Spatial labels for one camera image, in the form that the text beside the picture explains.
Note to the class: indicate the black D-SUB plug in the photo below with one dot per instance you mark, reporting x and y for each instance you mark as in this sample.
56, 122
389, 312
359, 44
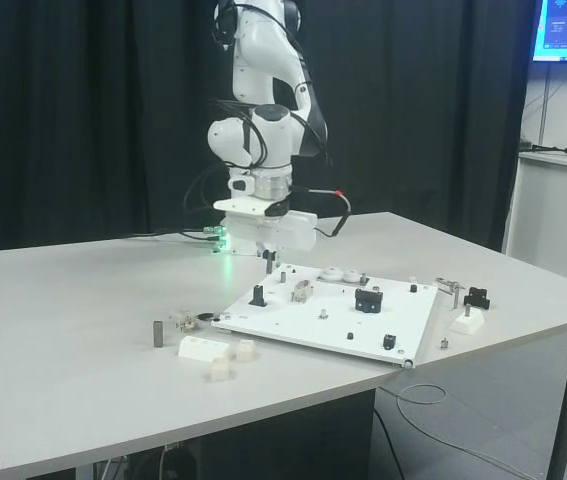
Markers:
478, 296

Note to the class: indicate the black curtain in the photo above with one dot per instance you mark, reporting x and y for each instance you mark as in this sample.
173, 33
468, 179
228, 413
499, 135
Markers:
88, 125

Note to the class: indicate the small metal bolt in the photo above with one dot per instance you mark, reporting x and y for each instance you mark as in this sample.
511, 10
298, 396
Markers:
445, 344

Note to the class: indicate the white large gear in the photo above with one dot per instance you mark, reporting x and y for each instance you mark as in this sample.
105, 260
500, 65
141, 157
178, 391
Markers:
330, 274

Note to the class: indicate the white medium gear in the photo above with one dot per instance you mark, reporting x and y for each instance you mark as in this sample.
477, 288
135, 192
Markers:
349, 276

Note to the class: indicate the white cabinet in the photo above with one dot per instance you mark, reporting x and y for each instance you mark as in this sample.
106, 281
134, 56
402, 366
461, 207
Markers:
553, 215

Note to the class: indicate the grey metal round peg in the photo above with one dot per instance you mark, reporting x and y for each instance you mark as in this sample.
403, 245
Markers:
157, 334

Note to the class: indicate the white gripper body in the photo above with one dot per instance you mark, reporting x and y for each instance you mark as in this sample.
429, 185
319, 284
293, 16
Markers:
283, 227

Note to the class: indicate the small white holder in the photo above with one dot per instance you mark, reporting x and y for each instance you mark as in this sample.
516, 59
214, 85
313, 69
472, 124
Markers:
220, 369
246, 350

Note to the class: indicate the long white peg holder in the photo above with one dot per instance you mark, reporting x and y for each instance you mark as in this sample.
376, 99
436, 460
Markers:
203, 349

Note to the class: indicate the white holder with peg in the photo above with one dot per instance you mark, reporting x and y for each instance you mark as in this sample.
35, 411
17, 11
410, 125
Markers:
468, 324

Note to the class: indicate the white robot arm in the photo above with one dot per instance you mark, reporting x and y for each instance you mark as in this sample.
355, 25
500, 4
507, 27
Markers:
263, 125

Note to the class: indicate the white task board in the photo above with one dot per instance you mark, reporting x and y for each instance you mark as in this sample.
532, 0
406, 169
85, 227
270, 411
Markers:
313, 320

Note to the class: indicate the metal square peg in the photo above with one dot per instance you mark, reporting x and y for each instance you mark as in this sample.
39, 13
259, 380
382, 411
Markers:
268, 266

